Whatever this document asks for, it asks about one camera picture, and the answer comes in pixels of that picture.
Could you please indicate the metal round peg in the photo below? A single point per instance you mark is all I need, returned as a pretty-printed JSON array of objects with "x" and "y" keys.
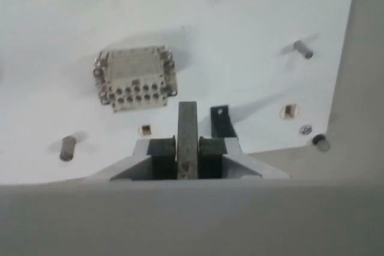
[
  {"x": 303, "y": 49},
  {"x": 67, "y": 148}
]

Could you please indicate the black upright connector block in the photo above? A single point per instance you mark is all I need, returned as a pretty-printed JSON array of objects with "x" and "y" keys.
[{"x": 222, "y": 124}]

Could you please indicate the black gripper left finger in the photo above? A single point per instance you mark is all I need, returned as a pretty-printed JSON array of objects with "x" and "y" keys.
[{"x": 160, "y": 157}]

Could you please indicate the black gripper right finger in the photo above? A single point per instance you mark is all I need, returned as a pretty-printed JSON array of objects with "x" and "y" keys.
[{"x": 211, "y": 157}]

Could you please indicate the beige multi-pin connector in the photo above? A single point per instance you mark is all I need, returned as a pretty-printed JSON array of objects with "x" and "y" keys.
[{"x": 135, "y": 79}]

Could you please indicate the white task board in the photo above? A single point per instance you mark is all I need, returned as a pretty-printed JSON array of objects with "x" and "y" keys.
[{"x": 240, "y": 58}]

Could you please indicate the metal square peg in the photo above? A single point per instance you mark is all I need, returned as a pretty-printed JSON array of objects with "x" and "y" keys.
[{"x": 187, "y": 136}]

